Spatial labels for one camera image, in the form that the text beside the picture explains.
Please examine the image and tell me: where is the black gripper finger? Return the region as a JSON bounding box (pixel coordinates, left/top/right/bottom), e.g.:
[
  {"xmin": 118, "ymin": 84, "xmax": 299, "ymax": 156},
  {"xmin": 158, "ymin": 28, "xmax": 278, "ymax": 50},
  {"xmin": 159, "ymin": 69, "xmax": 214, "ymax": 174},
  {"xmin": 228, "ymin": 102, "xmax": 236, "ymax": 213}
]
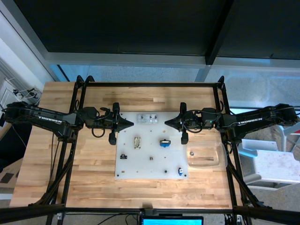
[
  {"xmin": 119, "ymin": 123, "xmax": 135, "ymax": 134},
  {"xmin": 165, "ymin": 123, "xmax": 182, "ymax": 132},
  {"xmin": 119, "ymin": 114, "xmax": 135, "ymax": 124},
  {"xmin": 165, "ymin": 114, "xmax": 181, "ymax": 124}
]

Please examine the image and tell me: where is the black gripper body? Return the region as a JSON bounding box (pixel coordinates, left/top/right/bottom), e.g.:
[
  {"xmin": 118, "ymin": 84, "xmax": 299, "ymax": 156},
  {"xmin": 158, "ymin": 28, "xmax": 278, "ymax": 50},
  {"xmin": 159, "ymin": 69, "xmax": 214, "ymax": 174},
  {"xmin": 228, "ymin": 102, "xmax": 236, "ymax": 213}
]
[
  {"xmin": 179, "ymin": 102, "xmax": 202, "ymax": 145},
  {"xmin": 99, "ymin": 102, "xmax": 121, "ymax": 146}
]

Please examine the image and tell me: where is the aluminium block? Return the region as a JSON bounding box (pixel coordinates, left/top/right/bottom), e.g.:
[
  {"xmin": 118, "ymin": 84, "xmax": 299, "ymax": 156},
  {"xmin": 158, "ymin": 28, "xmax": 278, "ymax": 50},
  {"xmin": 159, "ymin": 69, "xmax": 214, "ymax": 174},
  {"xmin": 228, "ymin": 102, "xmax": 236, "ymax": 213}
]
[{"xmin": 137, "ymin": 113, "xmax": 158, "ymax": 124}]

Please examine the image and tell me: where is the clear plastic tub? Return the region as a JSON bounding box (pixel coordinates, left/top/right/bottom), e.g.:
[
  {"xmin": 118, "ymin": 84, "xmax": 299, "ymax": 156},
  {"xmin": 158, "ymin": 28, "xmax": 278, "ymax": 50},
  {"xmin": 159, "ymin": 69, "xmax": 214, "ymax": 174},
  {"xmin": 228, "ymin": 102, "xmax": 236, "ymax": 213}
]
[{"xmin": 186, "ymin": 141, "xmax": 228, "ymax": 169}]

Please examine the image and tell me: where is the white plastic board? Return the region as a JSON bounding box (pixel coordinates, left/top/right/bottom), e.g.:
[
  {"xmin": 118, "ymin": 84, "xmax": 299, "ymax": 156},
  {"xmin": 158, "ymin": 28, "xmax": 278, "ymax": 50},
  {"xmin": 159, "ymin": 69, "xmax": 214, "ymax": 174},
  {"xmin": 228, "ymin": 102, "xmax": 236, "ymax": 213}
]
[{"xmin": 114, "ymin": 112, "xmax": 189, "ymax": 180}]

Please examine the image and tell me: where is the blue screen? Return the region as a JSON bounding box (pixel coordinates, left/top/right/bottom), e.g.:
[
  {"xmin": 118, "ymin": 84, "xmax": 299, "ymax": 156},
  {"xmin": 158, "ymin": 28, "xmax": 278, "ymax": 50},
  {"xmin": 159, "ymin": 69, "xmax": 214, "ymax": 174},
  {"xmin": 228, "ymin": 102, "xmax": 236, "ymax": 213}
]
[{"xmin": 140, "ymin": 216, "xmax": 204, "ymax": 225}]

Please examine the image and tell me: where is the white plastic step stool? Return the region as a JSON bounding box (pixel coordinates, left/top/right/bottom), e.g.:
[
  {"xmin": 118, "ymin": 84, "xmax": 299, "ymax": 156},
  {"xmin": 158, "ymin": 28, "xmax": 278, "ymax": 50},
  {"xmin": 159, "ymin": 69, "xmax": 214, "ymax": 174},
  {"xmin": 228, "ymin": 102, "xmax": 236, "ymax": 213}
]
[{"xmin": 242, "ymin": 138, "xmax": 300, "ymax": 191}]

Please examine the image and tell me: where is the white tubular metal stand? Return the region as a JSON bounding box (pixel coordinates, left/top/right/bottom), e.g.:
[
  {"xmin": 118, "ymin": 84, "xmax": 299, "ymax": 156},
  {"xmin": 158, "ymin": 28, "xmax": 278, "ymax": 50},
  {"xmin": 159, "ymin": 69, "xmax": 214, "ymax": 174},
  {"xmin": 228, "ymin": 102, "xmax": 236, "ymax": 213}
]
[{"xmin": 276, "ymin": 121, "xmax": 300, "ymax": 153}]

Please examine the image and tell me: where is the black flat pad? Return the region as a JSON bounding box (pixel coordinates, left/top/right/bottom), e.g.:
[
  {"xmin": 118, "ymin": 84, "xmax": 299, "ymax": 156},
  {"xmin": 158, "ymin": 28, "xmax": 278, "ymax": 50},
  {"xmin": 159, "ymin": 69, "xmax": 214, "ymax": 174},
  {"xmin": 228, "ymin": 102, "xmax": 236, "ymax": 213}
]
[{"xmin": 0, "ymin": 172, "xmax": 14, "ymax": 184}]

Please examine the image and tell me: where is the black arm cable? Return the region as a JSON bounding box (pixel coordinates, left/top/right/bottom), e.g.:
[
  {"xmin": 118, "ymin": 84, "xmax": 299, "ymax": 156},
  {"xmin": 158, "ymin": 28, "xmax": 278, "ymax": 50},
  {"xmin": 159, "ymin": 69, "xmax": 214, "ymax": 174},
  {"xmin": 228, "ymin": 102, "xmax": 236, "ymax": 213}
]
[
  {"xmin": 91, "ymin": 125, "xmax": 105, "ymax": 138},
  {"xmin": 182, "ymin": 109, "xmax": 203, "ymax": 133}
]

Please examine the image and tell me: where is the black metal frame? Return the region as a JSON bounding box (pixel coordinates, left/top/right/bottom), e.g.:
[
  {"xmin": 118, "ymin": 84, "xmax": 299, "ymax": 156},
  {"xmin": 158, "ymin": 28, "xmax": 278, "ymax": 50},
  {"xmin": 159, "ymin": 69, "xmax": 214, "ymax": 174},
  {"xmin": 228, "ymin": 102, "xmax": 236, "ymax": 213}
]
[{"xmin": 0, "ymin": 75, "xmax": 300, "ymax": 225}]

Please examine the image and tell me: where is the small black camera mount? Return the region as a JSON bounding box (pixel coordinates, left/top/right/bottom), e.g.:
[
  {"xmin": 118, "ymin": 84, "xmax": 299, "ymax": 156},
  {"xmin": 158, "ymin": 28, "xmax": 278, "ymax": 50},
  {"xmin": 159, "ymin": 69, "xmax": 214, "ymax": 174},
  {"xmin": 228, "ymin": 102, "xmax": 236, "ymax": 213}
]
[{"xmin": 142, "ymin": 202, "xmax": 158, "ymax": 216}]

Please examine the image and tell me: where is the black upright post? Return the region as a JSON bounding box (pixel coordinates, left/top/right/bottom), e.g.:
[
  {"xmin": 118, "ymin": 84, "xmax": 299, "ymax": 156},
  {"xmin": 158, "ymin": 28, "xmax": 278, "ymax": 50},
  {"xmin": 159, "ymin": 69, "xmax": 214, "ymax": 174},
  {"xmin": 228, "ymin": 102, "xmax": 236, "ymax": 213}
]
[{"xmin": 205, "ymin": 0, "xmax": 235, "ymax": 66}]

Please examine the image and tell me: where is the black and white cable bundle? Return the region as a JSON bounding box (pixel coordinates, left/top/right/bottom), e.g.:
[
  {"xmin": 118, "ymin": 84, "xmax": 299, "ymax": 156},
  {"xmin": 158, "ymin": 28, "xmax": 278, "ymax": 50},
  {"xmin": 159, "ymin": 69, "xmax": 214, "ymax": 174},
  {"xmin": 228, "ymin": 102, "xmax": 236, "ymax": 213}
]
[{"xmin": 11, "ymin": 87, "xmax": 40, "ymax": 100}]

